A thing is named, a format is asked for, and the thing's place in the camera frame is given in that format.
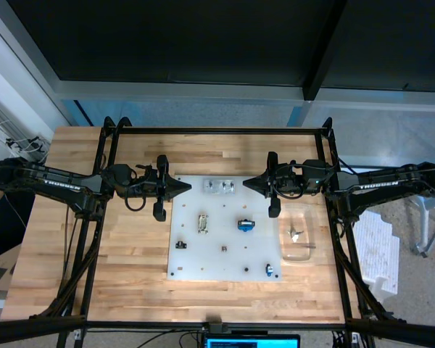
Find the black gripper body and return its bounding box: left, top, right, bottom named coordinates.
left=266, top=151, right=307, bottom=219
left=136, top=154, right=172, bottom=223

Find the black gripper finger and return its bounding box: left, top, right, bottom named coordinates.
left=167, top=187, right=193, bottom=203
left=167, top=173, right=193, bottom=189
left=243, top=183, right=269, bottom=199
left=242, top=172, right=269, bottom=185

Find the grey multi-pin connector housing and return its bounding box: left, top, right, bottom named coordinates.
left=196, top=213, right=210, bottom=235

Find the aluminium block with pegs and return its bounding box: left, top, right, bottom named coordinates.
left=202, top=178, right=236, bottom=196

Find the white task board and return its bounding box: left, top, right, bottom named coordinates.
left=165, top=175, right=283, bottom=283

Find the clear plastic tub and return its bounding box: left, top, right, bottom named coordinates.
left=277, top=202, right=313, bottom=265

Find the white foam block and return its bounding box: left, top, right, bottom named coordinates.
left=353, top=210, right=402, bottom=300

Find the laptop screen with blue edge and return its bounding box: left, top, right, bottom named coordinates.
left=202, top=333, right=301, bottom=348

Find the grey metal stand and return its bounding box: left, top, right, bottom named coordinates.
left=402, top=181, right=435, bottom=259

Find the brown cardboard box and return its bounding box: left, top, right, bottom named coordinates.
left=0, top=243, right=22, bottom=291

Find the black aluminium frame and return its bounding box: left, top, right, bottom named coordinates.
left=0, top=115, right=435, bottom=348

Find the power strip with cables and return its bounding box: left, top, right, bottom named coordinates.
left=3, top=136, right=51, bottom=160

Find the black table-level camera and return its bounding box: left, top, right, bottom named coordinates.
left=202, top=315, right=228, bottom=333

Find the black vertical post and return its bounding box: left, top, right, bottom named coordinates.
left=302, top=0, right=349, bottom=102

